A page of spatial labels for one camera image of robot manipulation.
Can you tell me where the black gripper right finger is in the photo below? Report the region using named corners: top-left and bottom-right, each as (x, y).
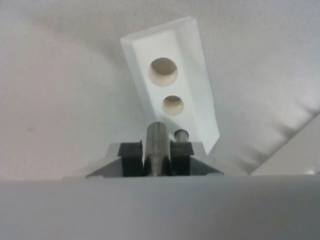
top-left (169, 140), bottom-right (246, 178)

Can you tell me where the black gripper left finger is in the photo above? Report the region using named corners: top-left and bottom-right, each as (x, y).
top-left (65, 140), bottom-right (145, 179)

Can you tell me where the white peg holder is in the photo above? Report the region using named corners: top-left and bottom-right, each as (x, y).
top-left (119, 15), bottom-right (222, 156)

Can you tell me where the thin metal round peg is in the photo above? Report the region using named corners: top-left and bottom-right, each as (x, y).
top-left (173, 128), bottom-right (190, 144)

